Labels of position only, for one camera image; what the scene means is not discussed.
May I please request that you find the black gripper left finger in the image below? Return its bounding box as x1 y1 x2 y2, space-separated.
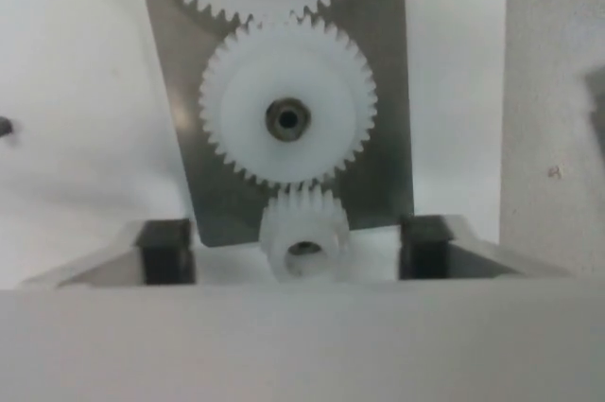
21 218 199 288

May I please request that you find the white small gear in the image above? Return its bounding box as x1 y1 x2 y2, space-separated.
258 184 352 284

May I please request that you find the white medium gear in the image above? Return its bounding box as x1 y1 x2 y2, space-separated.
198 18 379 190

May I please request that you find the white task board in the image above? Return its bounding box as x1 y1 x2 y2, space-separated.
0 0 510 289

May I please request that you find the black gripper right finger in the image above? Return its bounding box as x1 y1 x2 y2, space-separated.
398 214 578 281

